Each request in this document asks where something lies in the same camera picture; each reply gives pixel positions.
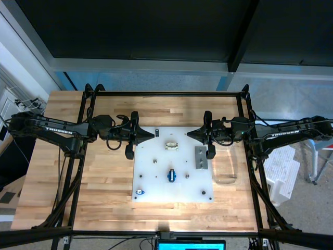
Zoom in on grey metal stand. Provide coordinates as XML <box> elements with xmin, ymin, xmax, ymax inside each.
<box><xmin>301</xmin><ymin>137</ymin><xmax>333</xmax><ymax>186</ymax></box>

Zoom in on black low camera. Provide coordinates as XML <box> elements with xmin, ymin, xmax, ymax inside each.
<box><xmin>155</xmin><ymin>228</ymin><xmax>174</xmax><ymax>240</ymax></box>

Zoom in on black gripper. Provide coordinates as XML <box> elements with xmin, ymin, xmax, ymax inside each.
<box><xmin>107</xmin><ymin>111</ymin><xmax>155</xmax><ymax>160</ymax></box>
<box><xmin>186</xmin><ymin>111</ymin><xmax>234</xmax><ymax>160</ymax></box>

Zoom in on clear plastic tub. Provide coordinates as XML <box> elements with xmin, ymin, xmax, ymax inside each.
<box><xmin>212</xmin><ymin>144</ymin><xmax>239</xmax><ymax>186</ymax></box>

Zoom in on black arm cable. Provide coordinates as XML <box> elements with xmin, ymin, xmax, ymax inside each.
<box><xmin>106</xmin><ymin>136</ymin><xmax>122</xmax><ymax>151</ymax></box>
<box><xmin>212</xmin><ymin>127</ymin><xmax>235</xmax><ymax>147</ymax></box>

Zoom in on white taskboard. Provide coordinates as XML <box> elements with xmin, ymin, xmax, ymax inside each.
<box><xmin>132</xmin><ymin>126</ymin><xmax>215</xmax><ymax>203</ymax></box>

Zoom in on blue round connector mount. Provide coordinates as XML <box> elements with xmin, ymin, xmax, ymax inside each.
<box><xmin>166</xmin><ymin>168</ymin><xmax>178</xmax><ymax>183</ymax></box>

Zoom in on beige multi-pin connector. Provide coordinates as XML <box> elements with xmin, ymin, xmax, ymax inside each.
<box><xmin>164</xmin><ymin>141</ymin><xmax>180</xmax><ymax>152</ymax></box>

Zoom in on white plastic step stool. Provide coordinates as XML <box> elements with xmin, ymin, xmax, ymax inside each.
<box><xmin>262</xmin><ymin>145</ymin><xmax>301</xmax><ymax>207</ymax></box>

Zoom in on black aluminium frame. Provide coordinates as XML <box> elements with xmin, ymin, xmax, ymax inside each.
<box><xmin>0</xmin><ymin>83</ymin><xmax>333</xmax><ymax>250</ymax></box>

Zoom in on white desk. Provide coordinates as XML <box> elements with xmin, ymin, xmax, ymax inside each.
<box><xmin>0</xmin><ymin>85</ymin><xmax>49</xmax><ymax>128</ymax></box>

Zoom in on laptop screen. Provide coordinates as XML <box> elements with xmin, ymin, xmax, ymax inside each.
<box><xmin>155</xmin><ymin>240</ymin><xmax>226</xmax><ymax>250</ymax></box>

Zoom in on grey aluminium block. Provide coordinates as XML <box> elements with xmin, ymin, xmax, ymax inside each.
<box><xmin>194</xmin><ymin>145</ymin><xmax>209</xmax><ymax>171</ymax></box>

